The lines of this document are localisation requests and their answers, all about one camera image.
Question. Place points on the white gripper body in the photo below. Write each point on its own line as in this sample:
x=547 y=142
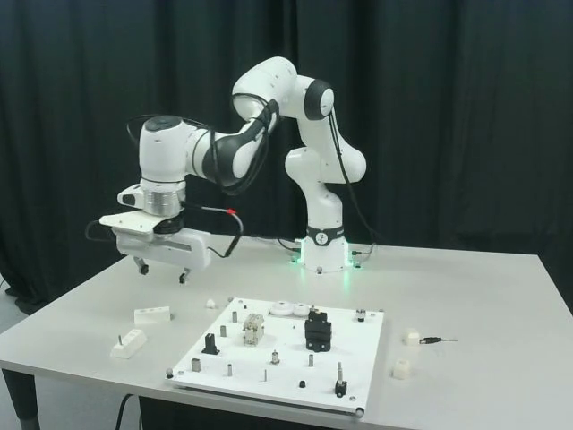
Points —
x=179 y=251

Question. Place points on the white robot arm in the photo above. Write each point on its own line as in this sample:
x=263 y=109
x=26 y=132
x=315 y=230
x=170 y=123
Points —
x=322 y=210

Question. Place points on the white peg holder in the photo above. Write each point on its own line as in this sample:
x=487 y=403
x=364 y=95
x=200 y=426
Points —
x=152 y=316
x=130 y=347

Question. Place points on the thick metal square peg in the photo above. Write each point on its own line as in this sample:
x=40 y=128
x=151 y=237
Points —
x=195 y=365

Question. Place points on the white small gear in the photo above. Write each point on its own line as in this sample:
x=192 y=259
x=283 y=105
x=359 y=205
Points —
x=210 y=303

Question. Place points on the flat white mounting plate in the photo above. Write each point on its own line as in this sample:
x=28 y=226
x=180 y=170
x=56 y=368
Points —
x=130 y=221

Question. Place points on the black USB plug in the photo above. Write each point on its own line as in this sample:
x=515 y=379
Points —
x=211 y=346

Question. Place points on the beige connector block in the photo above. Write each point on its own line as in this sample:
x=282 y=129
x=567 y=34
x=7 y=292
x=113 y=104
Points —
x=252 y=329

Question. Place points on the white large gear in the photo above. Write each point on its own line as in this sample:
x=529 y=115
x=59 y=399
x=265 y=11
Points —
x=282 y=310

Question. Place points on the metal BNC plug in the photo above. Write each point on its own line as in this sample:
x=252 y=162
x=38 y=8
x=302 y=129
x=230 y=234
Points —
x=274 y=357

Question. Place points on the white medium gear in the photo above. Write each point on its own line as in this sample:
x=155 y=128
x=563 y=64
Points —
x=300 y=310

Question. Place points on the white task board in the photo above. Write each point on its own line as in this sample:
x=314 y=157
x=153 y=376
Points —
x=250 y=385

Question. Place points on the black D-SUB plug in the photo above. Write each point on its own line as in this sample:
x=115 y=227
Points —
x=318 y=336

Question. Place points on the round waterproof plug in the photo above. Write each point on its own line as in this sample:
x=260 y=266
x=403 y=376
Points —
x=360 y=315

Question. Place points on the black table leg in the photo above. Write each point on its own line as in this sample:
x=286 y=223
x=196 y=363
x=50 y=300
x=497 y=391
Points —
x=18 y=398

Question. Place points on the black Ethernet plug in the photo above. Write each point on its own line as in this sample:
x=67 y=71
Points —
x=340 y=386

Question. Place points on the small white plug holder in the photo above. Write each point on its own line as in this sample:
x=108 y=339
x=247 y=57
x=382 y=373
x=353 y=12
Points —
x=401 y=369
x=411 y=337

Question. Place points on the black curtain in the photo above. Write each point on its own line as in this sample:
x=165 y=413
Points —
x=447 y=112

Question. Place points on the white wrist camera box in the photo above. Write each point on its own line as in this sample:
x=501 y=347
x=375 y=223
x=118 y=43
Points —
x=130 y=197

